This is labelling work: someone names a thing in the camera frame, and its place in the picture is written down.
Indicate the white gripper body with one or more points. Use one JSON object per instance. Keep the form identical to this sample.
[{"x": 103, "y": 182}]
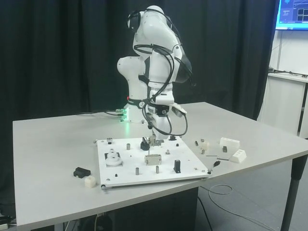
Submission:
[{"x": 161, "y": 125}]

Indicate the metal waterproof plug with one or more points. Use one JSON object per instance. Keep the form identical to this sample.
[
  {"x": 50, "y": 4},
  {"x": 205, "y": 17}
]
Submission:
[{"x": 156, "y": 140}]

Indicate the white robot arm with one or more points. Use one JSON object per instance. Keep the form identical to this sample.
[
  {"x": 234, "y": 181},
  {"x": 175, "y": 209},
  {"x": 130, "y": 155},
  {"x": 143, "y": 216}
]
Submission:
[{"x": 154, "y": 31}]

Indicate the small white cube holder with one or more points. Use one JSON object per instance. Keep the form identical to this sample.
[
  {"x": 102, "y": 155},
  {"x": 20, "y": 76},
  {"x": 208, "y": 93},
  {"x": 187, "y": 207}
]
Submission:
[
  {"x": 90, "y": 182},
  {"x": 205, "y": 145}
]

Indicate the metal BNC plug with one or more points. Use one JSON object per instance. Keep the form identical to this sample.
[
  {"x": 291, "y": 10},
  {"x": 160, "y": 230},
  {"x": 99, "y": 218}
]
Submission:
[{"x": 203, "y": 151}]

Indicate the white medium gear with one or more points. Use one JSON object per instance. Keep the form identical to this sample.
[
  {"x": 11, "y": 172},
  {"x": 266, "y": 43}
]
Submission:
[{"x": 112, "y": 151}]

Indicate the white task board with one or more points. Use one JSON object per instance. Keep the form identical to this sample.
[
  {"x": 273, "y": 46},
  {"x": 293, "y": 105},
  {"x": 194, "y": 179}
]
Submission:
[{"x": 134, "y": 178}]

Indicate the white large gear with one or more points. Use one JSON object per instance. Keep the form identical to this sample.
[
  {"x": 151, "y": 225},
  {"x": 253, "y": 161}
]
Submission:
[{"x": 113, "y": 160}]

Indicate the black USB plug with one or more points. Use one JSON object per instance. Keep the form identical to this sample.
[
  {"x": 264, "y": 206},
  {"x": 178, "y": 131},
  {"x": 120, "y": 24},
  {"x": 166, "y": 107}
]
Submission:
[{"x": 216, "y": 164}]

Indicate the dark metal square peg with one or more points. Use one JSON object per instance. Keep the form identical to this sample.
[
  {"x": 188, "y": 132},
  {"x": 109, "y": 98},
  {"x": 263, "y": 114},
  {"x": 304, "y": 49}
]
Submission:
[{"x": 225, "y": 149}]

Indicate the metal round peg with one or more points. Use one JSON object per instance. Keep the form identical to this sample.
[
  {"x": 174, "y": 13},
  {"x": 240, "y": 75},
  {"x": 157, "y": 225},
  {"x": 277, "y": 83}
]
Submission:
[{"x": 222, "y": 158}]

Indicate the white peg holder block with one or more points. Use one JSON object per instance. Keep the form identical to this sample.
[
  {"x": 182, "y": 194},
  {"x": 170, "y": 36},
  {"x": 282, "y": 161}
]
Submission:
[
  {"x": 229, "y": 142},
  {"x": 237, "y": 156}
]

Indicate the black box under table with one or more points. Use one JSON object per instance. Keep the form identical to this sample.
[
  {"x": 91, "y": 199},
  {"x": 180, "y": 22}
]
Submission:
[{"x": 156, "y": 211}]

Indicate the black D-SUB plug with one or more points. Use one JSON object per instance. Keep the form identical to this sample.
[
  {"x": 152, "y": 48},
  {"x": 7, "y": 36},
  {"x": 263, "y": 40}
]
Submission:
[{"x": 81, "y": 172}]

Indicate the black curtain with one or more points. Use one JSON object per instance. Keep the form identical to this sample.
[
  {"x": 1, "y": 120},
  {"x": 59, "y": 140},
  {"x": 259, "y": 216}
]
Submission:
[{"x": 60, "y": 60}]

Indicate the dark grey table leg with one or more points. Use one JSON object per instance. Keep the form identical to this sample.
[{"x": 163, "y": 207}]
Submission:
[{"x": 292, "y": 192}]

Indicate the blue screen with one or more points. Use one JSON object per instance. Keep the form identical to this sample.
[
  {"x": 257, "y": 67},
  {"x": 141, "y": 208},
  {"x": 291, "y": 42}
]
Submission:
[{"x": 292, "y": 14}]

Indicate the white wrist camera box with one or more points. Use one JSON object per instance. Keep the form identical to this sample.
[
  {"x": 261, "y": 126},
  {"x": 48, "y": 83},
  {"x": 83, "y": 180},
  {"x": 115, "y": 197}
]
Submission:
[{"x": 179, "y": 111}]

